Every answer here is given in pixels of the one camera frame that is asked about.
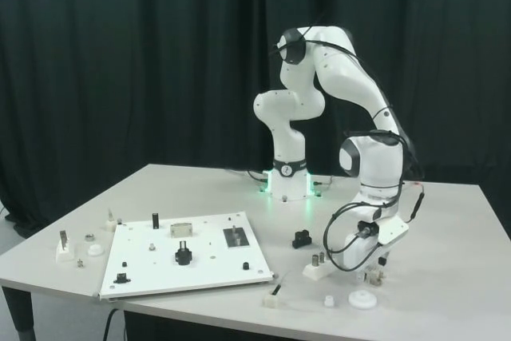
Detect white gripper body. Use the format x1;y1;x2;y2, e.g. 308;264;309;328
340;230;381;273

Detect metal waterproof plug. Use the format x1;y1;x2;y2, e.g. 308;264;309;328
356;265;387;287

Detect white large gear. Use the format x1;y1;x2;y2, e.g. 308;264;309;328
347;290;375;311

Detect black D-SUB plug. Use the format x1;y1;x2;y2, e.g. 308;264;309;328
291;229;314;249

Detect white task board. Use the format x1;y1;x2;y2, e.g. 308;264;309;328
97;209;276;301

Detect white square peg holder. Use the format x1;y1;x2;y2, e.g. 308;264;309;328
55;243;77;264

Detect black curtains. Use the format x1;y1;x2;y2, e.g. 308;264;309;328
0;0;511;230

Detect black table leg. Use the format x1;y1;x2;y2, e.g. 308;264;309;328
0;286;34;341

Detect black looped gripper cable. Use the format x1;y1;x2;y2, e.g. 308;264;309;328
323;200;382;272

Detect grey base cable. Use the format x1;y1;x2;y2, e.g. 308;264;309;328
312;174;349;192

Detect black base cable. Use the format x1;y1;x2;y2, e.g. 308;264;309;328
225;168;269;182

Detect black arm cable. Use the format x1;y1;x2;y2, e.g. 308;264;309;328
270;0;425;182

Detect black cable under table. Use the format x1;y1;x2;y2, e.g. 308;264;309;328
103;307;121;341

